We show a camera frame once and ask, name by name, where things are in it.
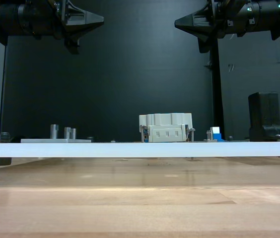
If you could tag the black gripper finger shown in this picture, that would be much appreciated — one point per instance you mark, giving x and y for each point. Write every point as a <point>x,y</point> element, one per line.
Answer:
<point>78,31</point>
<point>189,19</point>
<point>90,19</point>
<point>200,31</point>

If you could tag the white taskboard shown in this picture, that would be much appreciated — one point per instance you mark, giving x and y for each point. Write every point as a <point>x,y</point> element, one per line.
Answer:
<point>140,150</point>

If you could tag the beige connector housing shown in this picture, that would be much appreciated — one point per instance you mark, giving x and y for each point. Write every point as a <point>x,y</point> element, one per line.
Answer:
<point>166,127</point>

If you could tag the small silver metal peg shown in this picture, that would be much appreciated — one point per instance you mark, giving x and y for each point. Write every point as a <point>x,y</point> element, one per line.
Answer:
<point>67,133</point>
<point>73,134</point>

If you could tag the large silver metal peg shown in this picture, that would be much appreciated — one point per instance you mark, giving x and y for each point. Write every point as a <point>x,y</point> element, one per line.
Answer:
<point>54,131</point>

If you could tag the small blue white socket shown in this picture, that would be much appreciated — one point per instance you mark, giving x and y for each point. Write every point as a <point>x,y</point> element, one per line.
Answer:
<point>216,134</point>

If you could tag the small metal connector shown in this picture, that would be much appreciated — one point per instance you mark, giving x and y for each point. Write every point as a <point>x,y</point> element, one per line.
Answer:
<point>208,136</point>

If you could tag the black plastic clamp block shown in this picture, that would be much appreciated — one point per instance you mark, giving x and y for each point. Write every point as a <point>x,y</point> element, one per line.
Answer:
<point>264,116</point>

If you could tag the grey metal plate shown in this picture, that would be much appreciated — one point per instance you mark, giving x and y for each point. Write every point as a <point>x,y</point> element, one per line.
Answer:
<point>55,140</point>

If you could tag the grey threaded screw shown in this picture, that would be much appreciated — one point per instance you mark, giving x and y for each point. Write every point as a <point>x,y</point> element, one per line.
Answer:
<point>4,137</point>

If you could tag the black rubber board foot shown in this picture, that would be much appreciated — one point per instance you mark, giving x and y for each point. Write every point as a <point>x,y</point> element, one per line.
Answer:
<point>2,161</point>

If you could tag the black aluminium frame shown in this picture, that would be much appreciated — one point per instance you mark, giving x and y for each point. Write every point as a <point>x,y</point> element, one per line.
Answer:
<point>217,99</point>

